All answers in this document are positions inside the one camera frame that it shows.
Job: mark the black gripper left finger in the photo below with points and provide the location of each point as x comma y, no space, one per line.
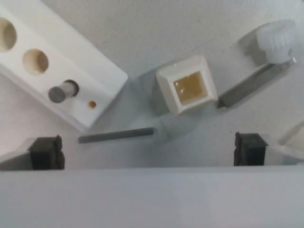
45,154

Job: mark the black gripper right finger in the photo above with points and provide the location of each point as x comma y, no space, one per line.
249,152

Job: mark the small metal round peg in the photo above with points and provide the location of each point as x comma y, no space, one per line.
57,95

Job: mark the thick metal square peg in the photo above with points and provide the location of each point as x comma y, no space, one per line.
249,90

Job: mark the thin metal square peg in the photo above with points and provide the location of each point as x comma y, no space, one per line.
114,135

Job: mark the white round peg holder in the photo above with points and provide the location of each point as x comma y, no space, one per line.
90,76

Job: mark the white square peg holder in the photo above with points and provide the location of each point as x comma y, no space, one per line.
164,80

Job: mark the white small gear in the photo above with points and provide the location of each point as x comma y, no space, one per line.
275,45

